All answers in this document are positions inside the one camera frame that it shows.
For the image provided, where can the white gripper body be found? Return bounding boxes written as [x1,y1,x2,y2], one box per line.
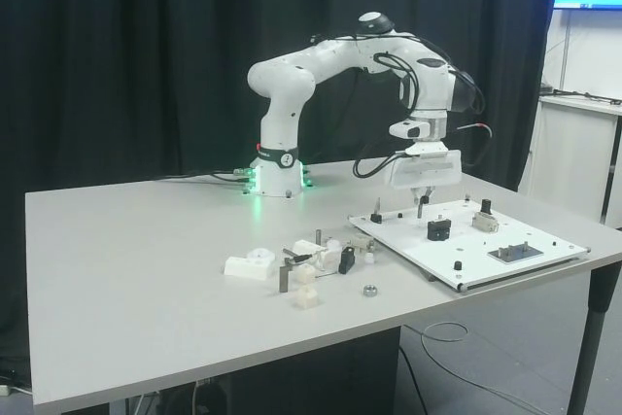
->
[387,149,463,191]

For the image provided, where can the white peg holder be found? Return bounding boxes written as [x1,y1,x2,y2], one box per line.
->
[291,238,322,258]

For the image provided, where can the white task board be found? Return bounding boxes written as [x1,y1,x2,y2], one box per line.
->
[345,198,592,294]

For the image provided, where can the white block holder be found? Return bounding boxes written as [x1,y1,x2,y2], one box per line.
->
[318,237,344,263]

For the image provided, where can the white cabinet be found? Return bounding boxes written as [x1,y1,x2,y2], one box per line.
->
[527,92,622,231]

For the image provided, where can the small white holder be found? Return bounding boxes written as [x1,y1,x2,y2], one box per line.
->
[290,287,319,310]

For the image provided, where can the large white part holder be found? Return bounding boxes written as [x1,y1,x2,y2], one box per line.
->
[223,247,276,281]

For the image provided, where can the black table leg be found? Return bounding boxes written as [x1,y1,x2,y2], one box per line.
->
[567,259,614,415]

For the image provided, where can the black curtain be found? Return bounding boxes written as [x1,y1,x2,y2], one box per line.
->
[0,0,568,372]

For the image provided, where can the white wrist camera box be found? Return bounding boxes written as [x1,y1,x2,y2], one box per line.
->
[388,119,430,141]

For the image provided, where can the black camera cable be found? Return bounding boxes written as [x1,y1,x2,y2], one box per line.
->
[353,148,407,179]

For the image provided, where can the black plug with thin cable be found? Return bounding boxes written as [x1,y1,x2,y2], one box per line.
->
[313,245,358,282]

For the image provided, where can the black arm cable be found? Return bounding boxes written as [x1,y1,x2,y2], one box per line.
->
[308,30,487,118]

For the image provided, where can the grey floor cable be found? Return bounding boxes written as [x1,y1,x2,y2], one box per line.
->
[402,320,492,415]

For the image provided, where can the black base cable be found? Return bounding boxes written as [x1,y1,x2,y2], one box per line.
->
[164,169,257,184]

